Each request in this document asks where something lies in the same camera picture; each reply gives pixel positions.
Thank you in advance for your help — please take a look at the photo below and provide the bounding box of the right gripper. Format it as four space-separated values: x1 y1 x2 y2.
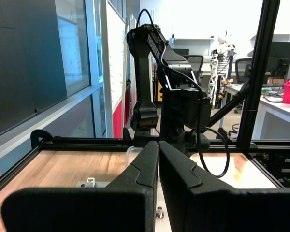
159 125 210 155

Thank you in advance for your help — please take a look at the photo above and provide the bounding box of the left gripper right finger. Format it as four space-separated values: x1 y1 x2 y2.
159 141 290 232

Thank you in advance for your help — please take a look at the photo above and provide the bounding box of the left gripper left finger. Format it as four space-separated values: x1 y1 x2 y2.
0 141 159 232

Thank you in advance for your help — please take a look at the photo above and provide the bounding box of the small blue white socket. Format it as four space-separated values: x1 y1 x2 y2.
86 177 98 189

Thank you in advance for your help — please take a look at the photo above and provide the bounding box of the clear plastic tub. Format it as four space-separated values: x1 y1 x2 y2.
125 145 146 168

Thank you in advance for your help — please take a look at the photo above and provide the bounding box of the white lattice structure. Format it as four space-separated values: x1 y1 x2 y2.
208 30 238 108

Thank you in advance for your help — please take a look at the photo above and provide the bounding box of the black office chair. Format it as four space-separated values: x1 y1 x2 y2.
228 58 253 140

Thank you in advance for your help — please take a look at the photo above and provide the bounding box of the white partition panel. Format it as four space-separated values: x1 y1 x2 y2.
105 0 131 138

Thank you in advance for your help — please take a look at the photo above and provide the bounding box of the white desk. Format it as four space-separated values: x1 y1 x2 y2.
252 93 290 141

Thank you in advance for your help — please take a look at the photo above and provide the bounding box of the black computer monitor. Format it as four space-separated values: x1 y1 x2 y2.
265 41 290 73

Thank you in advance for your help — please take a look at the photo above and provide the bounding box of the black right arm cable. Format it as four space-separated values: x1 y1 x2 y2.
136 8 231 178

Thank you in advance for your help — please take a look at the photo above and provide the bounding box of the black aluminium frame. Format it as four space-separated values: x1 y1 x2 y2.
0 0 290 201

